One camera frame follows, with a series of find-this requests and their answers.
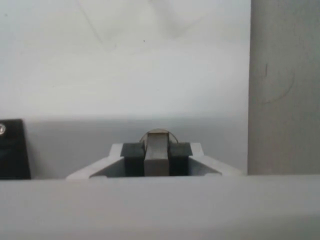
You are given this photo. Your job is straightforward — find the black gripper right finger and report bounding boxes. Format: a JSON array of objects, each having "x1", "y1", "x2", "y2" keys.
[{"x1": 167, "y1": 141, "x2": 247, "y2": 176}]

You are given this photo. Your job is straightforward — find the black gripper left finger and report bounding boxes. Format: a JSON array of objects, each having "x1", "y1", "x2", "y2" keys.
[{"x1": 65, "y1": 141, "x2": 146, "y2": 179}]

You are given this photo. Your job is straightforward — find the metal square peg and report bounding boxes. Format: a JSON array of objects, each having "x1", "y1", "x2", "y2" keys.
[{"x1": 143, "y1": 131, "x2": 170, "y2": 176}]

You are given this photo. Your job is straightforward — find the white task board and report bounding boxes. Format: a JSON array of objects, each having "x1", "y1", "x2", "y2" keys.
[{"x1": 0, "y1": 0, "x2": 252, "y2": 180}]

